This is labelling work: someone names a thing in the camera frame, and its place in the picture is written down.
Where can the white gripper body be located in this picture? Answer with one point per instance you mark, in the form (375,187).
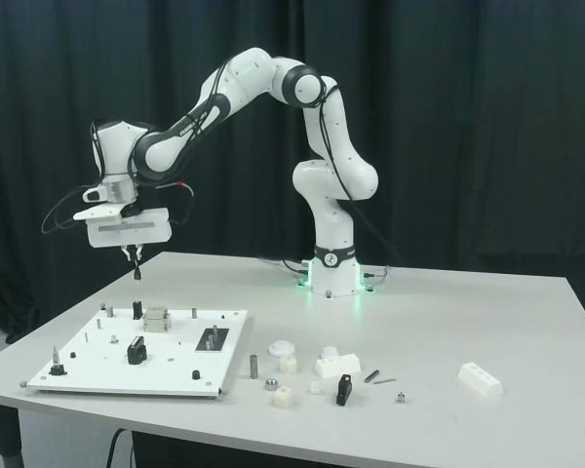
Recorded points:
(127,233)

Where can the black USB plug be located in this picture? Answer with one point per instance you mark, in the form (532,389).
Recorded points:
(137,273)

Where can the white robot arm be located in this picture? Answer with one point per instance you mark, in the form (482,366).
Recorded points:
(331,146)

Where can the flat white mounting plate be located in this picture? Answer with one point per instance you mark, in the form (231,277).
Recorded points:
(97,213)

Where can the black Ethernet plug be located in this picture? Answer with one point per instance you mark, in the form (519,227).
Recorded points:
(137,310)

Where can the black D-SUB plug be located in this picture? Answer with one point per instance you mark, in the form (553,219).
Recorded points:
(136,351)

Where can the white task board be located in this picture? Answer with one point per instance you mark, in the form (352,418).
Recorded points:
(175,361)

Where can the metal round peg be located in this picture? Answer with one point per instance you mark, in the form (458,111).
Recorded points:
(253,366)

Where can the white large gear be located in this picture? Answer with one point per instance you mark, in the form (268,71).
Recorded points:
(281,349)

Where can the small white cube holder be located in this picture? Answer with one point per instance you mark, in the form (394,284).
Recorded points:
(287,365)
(283,397)

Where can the white medium gear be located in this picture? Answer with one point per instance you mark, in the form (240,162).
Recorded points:
(329,351)

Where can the black table leg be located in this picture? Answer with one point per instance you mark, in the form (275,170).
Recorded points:
(0,434)

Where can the long white peg holder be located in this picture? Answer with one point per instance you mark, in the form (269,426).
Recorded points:
(480,379)
(336,367)

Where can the black waterproof plug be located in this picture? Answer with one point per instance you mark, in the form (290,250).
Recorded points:
(343,390)

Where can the dark metal square peg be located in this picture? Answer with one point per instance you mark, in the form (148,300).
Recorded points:
(372,376)

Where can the small metal connector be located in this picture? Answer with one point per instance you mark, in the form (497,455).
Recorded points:
(400,398)

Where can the black curtain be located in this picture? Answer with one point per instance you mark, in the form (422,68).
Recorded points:
(468,122)

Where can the small white wrist camera box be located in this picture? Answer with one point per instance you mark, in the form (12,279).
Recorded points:
(93,194)

